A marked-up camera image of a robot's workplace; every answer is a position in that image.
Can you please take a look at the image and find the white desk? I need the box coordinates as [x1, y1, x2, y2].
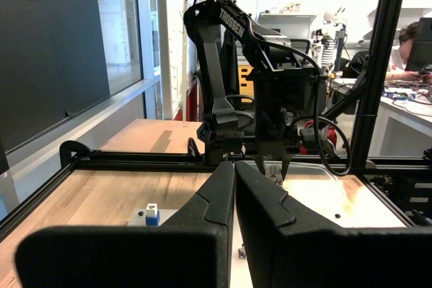
[374, 78, 432, 156]

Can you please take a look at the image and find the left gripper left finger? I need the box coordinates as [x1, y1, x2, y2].
[15, 161, 236, 288]

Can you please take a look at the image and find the person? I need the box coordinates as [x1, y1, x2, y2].
[384, 21, 432, 84]

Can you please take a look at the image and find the black office chair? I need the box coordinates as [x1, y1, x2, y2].
[289, 38, 312, 65]

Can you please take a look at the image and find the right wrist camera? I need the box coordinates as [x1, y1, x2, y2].
[299, 127, 321, 150]

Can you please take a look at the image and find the grey metal plate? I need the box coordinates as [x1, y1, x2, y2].
[127, 208, 179, 228]

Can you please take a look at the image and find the blue socket block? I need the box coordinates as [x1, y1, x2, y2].
[144, 202, 161, 226]

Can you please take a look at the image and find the black monitor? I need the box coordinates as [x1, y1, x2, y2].
[404, 17, 432, 74]

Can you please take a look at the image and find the window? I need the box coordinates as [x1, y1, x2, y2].
[93, 0, 144, 97]

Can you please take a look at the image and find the clear plastic container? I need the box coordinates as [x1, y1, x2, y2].
[241, 161, 367, 203]

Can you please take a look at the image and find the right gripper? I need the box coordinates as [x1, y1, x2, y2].
[254, 109, 302, 181]

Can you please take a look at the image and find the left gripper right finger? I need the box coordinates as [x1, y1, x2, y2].
[235, 162, 432, 288]

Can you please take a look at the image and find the white task board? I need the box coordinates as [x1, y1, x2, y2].
[127, 196, 408, 288]

